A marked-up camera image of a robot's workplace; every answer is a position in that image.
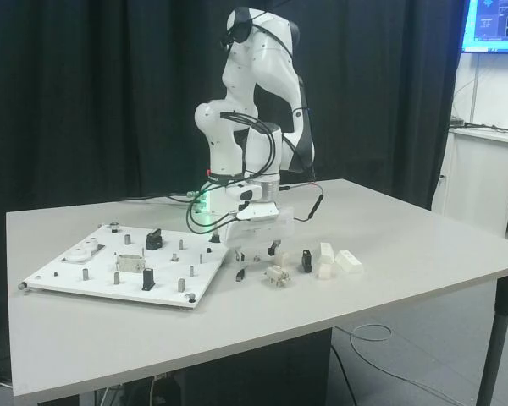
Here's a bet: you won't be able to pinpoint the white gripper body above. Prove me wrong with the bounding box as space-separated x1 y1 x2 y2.
223 209 296 255

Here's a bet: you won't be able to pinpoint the beige waterproof plug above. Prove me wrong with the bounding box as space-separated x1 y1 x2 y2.
262 265 291 289

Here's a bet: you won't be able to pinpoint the wide white holder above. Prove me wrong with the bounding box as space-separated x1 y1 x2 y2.
334 250 365 275

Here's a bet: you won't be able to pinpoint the white task board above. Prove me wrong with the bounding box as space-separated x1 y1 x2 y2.
19 222 232 312

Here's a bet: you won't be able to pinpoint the white large gear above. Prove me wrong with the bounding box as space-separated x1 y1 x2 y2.
64 248 92 265

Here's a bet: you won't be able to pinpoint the black curtains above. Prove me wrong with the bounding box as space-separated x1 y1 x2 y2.
0 0 472 232

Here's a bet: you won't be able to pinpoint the white cabinet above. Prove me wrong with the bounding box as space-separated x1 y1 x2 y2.
430 125 508 245

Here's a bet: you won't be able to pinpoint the black table leg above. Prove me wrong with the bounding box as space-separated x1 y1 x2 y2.
475 270 508 406

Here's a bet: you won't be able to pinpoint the blue screen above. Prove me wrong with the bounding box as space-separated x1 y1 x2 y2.
461 0 508 55

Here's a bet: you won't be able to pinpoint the black wrist cable bundle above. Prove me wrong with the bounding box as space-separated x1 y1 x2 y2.
185 110 283 238

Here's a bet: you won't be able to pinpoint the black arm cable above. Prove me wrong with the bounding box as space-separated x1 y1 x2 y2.
248 7 318 184

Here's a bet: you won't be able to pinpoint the black cable on table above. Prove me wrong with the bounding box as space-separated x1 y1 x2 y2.
125 189 205 204

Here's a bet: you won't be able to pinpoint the grey floor cable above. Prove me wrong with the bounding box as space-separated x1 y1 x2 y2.
347 324 499 406

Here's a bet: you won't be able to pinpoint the black floor cable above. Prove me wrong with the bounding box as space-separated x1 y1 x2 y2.
329 344 367 406

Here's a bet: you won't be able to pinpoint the black cables on cabinet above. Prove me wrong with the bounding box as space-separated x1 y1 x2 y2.
448 118 508 138

